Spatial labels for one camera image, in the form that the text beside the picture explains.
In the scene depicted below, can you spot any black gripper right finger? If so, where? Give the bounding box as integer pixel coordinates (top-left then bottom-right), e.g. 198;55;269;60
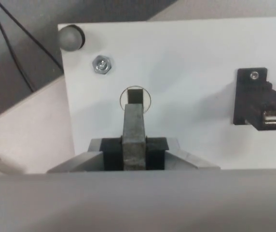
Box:
144;137;221;171

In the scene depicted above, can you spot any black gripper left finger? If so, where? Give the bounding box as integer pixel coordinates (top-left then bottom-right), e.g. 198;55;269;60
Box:
46;137;124;174

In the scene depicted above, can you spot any metal square peg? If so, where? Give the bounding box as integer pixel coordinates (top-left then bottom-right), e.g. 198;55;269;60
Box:
121;103;147;171

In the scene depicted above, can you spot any white task board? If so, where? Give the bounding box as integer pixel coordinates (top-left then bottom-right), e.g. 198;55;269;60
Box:
57;16;276;170

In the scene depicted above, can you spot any thin black cable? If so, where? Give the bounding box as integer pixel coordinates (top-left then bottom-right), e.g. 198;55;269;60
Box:
6;0;63;69
0;0;35;93

